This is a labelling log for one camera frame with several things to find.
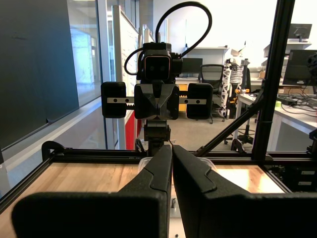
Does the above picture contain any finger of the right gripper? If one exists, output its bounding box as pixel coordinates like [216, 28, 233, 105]
[134, 83, 159, 120]
[158, 83, 180, 120]

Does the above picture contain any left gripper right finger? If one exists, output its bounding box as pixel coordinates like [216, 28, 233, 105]
[172, 145, 317, 238]

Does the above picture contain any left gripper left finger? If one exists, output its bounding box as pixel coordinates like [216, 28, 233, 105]
[11, 144, 173, 238]

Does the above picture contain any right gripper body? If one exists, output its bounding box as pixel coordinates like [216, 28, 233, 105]
[101, 79, 214, 120]

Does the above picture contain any white taskboard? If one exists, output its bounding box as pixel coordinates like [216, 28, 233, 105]
[168, 190, 187, 238]

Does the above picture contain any yellow cabinet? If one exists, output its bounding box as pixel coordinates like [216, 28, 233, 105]
[177, 83, 188, 113]

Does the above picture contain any red panel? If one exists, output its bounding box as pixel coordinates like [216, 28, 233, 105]
[125, 110, 144, 150]

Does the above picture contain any black computer monitor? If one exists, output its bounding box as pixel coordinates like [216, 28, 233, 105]
[183, 58, 203, 74]
[288, 23, 313, 42]
[282, 49, 317, 87]

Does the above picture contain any white partition panel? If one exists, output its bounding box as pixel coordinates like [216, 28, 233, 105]
[112, 5, 140, 151]

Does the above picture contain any black office chair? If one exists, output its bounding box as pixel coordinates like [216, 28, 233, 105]
[198, 63, 226, 124]

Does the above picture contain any clear plastic tub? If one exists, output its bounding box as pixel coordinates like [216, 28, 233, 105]
[138, 156, 218, 172]

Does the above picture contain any white lattice stand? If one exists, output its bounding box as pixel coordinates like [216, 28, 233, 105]
[221, 58, 243, 119]

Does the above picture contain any white cabinet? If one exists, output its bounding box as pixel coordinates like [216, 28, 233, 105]
[184, 46, 230, 65]

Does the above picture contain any white desk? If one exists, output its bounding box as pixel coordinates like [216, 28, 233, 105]
[236, 93, 317, 152]

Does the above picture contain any right arm thin cable loop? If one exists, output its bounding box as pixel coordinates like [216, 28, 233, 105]
[123, 47, 146, 75]

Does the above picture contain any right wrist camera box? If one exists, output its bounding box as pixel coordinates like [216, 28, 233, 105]
[142, 55, 172, 81]

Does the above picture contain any black aluminium frame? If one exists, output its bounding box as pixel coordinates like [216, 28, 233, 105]
[0, 0, 317, 217]

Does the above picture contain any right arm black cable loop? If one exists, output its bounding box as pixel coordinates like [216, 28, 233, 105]
[155, 1, 213, 60]

